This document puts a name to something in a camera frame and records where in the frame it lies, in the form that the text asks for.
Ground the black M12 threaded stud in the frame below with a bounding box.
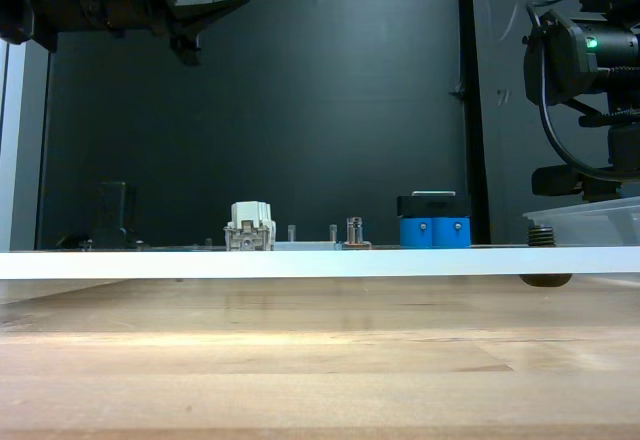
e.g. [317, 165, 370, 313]
[527, 223, 560, 249]

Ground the grey connector housing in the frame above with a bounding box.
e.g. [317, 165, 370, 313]
[223, 201, 277, 252]

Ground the black round board foot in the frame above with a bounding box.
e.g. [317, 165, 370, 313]
[517, 273, 575, 290]

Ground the clear block with posts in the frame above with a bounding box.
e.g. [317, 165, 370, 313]
[274, 223, 342, 252]

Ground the white mounting board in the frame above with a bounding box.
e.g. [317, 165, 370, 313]
[0, 245, 640, 281]

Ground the small black socket bracket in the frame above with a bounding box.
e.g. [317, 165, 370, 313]
[54, 181, 142, 250]

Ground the clear plastic tub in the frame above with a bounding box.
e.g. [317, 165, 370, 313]
[522, 194, 640, 276]

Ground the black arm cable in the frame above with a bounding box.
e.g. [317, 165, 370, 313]
[524, 0, 640, 181]

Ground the black upright post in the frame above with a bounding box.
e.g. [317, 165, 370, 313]
[449, 0, 494, 247]

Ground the silver post on copper plate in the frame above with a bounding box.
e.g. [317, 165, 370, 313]
[335, 215, 372, 251]

